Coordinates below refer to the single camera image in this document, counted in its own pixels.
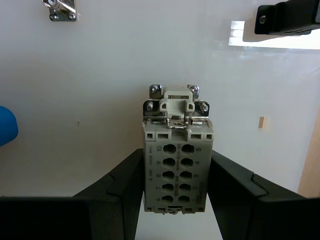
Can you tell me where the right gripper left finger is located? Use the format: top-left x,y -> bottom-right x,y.
0,148 -> 146,240

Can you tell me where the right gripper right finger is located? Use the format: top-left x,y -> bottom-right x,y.
208,150 -> 320,240

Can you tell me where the grey HAN10E connector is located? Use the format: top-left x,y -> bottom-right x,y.
142,96 -> 215,216

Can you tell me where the blue round connector socket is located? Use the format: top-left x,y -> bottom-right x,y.
0,105 -> 19,148

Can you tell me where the grey HAN10E hub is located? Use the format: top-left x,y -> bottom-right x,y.
149,84 -> 201,101

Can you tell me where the white plastic board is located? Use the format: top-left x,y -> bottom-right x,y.
0,0 -> 320,240

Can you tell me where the black clip block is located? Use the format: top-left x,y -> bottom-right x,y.
254,0 -> 320,36

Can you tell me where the small silver flanged socket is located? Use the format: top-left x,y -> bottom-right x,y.
41,0 -> 81,23

